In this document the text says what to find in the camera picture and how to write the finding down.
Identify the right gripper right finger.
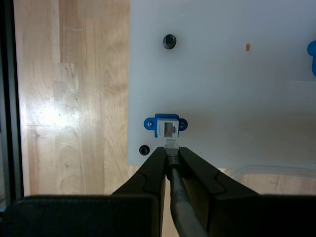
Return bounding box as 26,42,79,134
179,147,260,237

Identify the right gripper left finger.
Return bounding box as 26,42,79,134
110,147,166,237

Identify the grey RJ45 connector with cable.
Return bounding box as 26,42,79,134
163,138,209,237

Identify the clear plastic tub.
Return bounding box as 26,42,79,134
231,164,316,180

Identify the white task board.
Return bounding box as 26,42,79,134
127,0,316,171

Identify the black threaded screw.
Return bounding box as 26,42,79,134
162,34,177,50

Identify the blue RJ45 socket mount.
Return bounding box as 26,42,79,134
143,113,189,139

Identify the black table frame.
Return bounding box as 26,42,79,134
0,0,25,215

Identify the blue D-sub connector mount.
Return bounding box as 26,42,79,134
307,39,316,77

